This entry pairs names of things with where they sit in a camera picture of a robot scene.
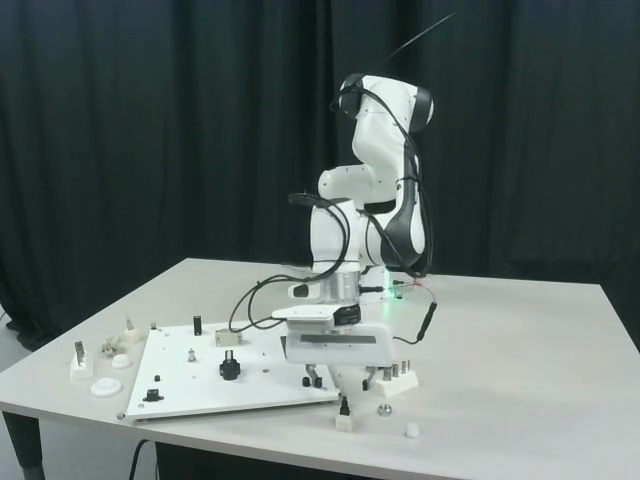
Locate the white large gear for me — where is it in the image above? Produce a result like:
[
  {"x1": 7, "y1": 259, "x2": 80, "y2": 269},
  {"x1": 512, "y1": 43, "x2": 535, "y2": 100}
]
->
[{"x1": 90, "y1": 377, "x2": 124, "y2": 398}]

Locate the small white camera box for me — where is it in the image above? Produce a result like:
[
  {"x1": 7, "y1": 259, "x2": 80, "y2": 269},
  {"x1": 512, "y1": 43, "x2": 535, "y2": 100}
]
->
[{"x1": 288, "y1": 280, "x2": 324, "y2": 301}]

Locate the silver wrist ring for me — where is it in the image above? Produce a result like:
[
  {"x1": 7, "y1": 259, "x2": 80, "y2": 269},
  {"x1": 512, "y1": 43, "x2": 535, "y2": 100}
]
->
[{"x1": 319, "y1": 271, "x2": 363, "y2": 307}]

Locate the white three-peg holder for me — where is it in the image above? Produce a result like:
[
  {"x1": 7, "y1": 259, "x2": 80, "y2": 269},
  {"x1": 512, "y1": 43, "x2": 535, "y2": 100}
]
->
[{"x1": 373, "y1": 368, "x2": 419, "y2": 397}]

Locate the black table leg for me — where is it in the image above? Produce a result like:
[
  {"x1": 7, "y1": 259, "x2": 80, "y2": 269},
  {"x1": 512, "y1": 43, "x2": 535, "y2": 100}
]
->
[{"x1": 1, "y1": 411, "x2": 40, "y2": 480}]

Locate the white task board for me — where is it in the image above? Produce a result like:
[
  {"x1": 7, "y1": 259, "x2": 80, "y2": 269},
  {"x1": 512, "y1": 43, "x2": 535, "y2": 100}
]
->
[{"x1": 122, "y1": 317, "x2": 341, "y2": 424}]

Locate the white holder for flat peg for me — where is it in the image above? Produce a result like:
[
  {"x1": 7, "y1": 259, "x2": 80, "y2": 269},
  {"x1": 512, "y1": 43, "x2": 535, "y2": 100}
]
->
[{"x1": 69, "y1": 355, "x2": 97, "y2": 383}]

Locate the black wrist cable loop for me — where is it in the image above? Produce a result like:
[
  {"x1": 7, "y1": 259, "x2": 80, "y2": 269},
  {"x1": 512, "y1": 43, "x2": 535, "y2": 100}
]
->
[{"x1": 230, "y1": 191, "x2": 352, "y2": 334}]

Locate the flat white mounting plate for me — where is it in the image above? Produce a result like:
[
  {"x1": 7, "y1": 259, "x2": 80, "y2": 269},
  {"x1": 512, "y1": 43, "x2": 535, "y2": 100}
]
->
[{"x1": 270, "y1": 305, "x2": 338, "y2": 322}]

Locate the black curtain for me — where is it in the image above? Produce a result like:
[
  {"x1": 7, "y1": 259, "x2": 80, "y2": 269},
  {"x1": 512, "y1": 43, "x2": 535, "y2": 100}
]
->
[{"x1": 0, "y1": 0, "x2": 640, "y2": 332}]

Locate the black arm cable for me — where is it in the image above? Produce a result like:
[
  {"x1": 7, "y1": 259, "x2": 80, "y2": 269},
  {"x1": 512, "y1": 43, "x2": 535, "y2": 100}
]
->
[{"x1": 328, "y1": 73, "x2": 432, "y2": 277}]

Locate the black cable under table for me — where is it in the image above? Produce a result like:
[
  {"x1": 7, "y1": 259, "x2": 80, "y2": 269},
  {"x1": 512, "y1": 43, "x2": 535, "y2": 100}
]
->
[{"x1": 130, "y1": 438, "x2": 159, "y2": 480}]

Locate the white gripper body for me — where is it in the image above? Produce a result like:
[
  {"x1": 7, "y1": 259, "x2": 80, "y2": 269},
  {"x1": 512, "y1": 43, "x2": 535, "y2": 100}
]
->
[{"x1": 280, "y1": 319, "x2": 397, "y2": 370}]

